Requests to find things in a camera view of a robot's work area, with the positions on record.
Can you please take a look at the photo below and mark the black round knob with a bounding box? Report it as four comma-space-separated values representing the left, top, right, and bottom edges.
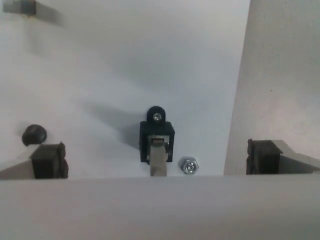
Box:
21, 123, 48, 147

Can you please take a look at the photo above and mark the metal bolt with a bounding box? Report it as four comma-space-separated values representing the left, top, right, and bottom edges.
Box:
177, 156, 200, 175

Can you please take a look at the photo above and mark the white task board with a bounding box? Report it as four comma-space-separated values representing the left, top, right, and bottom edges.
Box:
0, 0, 252, 179

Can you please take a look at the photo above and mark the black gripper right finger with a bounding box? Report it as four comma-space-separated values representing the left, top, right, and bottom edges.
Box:
245, 138, 320, 176

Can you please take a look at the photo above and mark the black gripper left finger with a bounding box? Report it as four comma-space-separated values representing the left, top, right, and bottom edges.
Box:
0, 141, 70, 180

